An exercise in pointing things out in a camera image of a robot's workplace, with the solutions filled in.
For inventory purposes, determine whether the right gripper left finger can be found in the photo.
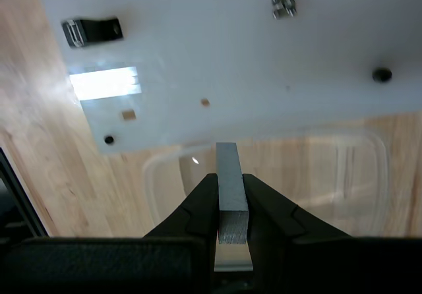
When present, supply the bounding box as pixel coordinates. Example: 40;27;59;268
0;173;220;294

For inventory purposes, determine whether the black block fitting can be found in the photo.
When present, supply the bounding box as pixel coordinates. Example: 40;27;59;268
61;16;125;49

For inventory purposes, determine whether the square steel bar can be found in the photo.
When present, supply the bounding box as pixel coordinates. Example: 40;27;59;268
216;142;249;245

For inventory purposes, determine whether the small steel socket fitting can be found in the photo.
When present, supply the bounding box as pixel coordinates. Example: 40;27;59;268
270;0;298;20

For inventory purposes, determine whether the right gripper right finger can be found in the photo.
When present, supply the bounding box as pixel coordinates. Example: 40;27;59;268
243;173;422;294

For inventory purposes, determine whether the black frame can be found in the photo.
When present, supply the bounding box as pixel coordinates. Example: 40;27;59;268
0;146;50;239

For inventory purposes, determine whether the clear plastic container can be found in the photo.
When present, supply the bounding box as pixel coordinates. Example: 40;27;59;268
141;126;390;237

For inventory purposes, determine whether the white task board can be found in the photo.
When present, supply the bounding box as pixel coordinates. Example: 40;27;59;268
32;0;422;156

